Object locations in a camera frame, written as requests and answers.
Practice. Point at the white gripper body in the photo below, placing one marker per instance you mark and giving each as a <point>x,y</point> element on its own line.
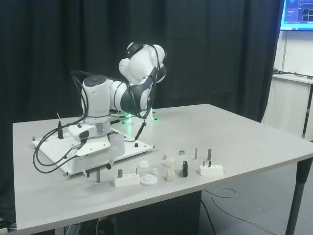
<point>95,164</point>

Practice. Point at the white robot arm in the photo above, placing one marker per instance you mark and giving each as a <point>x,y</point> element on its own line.
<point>137,63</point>

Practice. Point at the thick metal round peg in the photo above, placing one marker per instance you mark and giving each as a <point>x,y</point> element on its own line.
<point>120,173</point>

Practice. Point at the white peg holder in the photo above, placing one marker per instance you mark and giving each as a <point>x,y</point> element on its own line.
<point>127,181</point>
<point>213,170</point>

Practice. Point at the slim metal round peg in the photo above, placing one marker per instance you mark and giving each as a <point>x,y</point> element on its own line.
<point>196,153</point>

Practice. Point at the white medium gear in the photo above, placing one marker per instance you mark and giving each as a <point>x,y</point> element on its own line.
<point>144,165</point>

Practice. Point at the white task board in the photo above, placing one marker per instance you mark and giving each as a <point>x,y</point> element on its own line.
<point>143,147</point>

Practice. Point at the white large gear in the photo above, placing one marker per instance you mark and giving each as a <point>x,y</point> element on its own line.
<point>148,181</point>

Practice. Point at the white small gear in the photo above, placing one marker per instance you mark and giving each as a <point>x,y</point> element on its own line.
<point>154,171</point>

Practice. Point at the small metal bolt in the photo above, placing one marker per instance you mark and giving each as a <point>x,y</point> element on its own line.
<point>164,156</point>

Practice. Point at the cream waterproof plug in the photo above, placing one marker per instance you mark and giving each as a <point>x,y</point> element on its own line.
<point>169,162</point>

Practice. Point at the black box under table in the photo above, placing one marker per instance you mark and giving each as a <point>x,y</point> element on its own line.
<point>146,215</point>

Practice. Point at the cream Ethernet plug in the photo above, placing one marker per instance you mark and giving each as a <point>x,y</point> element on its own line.
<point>171,176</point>

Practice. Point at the metal BNC plug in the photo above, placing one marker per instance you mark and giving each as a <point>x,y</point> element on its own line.
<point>181,152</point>

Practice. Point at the black D-SUB plug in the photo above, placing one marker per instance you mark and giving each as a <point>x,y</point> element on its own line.
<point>185,169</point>

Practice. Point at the black curtain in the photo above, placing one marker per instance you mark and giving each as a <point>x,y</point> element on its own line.
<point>49,49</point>

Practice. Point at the white cabinet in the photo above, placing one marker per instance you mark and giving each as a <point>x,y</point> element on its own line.
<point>288,107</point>

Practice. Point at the black table leg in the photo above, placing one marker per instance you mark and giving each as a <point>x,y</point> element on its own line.
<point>299,186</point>

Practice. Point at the blue screen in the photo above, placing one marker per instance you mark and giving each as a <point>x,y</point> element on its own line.
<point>297,14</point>

